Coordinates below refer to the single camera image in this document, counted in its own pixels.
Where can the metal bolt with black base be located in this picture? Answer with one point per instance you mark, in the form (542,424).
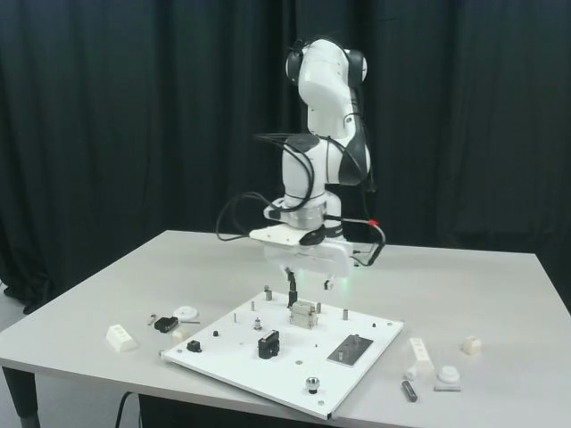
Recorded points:
(312,384)

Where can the long white peg holder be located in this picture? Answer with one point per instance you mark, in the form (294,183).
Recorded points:
(421,354)

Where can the thin metal round peg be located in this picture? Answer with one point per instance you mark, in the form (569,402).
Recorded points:
(192,321)

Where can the dark grey table leg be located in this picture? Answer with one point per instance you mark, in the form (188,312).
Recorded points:
(20,397)

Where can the black boxy plug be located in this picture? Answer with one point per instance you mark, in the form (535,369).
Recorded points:
(269,345)

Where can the white small gear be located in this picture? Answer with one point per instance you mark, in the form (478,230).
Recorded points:
(410,372)

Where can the grey metal square peg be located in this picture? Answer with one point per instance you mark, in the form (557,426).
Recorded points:
(447,389)

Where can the white cup-shaped holder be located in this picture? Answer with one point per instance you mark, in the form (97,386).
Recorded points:
(471,346)

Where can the black D-SUB plug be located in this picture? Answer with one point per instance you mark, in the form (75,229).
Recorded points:
(165,324)

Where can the white large gear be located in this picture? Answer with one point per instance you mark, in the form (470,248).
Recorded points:
(184,311)

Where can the white holder with three holes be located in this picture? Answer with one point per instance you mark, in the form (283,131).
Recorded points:
(120,339)

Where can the black curtain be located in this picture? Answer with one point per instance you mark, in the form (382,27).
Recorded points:
(134,111)

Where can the white task board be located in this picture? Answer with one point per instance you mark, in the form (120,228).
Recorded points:
(276,370)

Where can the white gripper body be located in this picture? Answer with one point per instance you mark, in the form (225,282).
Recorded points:
(321,258)

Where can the white medium gear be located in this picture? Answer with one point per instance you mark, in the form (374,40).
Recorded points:
(448,375)

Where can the small clear Ethernet plug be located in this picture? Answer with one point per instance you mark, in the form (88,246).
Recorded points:
(152,319)

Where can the black slim upright plug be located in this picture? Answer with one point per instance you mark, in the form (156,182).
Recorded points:
(293,296)

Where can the flat white mount plate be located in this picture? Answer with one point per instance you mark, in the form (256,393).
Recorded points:
(276,236)

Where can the dark metal round peg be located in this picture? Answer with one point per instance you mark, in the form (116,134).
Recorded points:
(409,390)

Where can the metal BNC plug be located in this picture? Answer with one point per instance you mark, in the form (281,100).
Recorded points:
(257,324)

